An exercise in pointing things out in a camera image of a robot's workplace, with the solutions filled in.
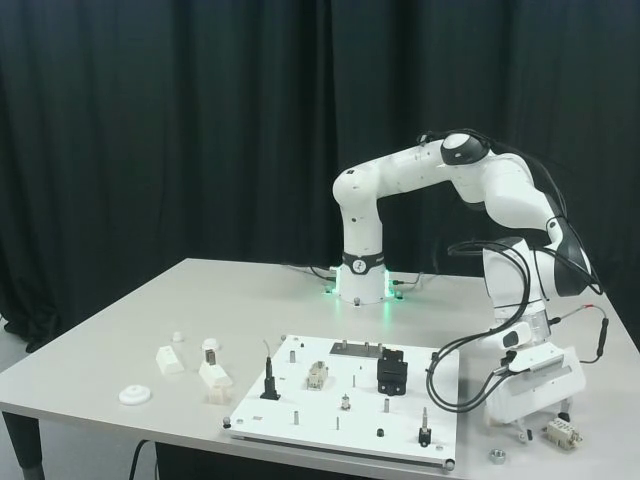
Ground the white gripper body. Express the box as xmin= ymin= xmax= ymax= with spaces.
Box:
xmin=484 ymin=349 xmax=587 ymax=427

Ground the grey waterproof plug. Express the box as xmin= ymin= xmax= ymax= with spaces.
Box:
xmin=542 ymin=418 xmax=585 ymax=445

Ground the flat white mounting plate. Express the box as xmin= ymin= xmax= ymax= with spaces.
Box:
xmin=509 ymin=343 xmax=566 ymax=375

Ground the small plug in black socket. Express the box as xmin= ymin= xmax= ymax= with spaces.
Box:
xmin=415 ymin=405 xmax=434 ymax=448

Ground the black D-SUB plug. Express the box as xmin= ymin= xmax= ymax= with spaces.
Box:
xmin=376 ymin=348 xmax=410 ymax=397

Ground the white task board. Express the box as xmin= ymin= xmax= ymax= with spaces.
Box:
xmin=219 ymin=333 xmax=461 ymax=474

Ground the white holder with pegs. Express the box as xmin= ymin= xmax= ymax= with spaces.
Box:
xmin=198 ymin=360 xmax=235 ymax=390

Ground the black cabinet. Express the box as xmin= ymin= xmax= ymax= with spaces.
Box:
xmin=154 ymin=439 xmax=351 ymax=480

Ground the white empty peg holder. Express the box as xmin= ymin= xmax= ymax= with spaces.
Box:
xmin=155 ymin=345 xmax=185 ymax=374

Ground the white large gear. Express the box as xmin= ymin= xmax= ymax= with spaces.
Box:
xmin=118 ymin=384 xmax=151 ymax=405

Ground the black curtain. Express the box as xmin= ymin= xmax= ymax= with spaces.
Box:
xmin=0 ymin=0 xmax=640 ymax=354

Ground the dark grey table leg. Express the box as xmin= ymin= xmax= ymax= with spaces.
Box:
xmin=2 ymin=412 xmax=44 ymax=480

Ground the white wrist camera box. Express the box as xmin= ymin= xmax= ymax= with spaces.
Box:
xmin=499 ymin=323 xmax=532 ymax=350

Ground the thin black rod on wire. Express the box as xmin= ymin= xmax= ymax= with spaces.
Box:
xmin=548 ymin=303 xmax=610 ymax=362

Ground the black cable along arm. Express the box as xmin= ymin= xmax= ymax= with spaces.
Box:
xmin=417 ymin=128 xmax=607 ymax=414

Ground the black plug with short cable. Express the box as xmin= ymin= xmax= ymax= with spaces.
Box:
xmin=258 ymin=338 xmax=284 ymax=401

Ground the black power cable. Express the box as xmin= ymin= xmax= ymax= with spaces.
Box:
xmin=130 ymin=439 xmax=156 ymax=480

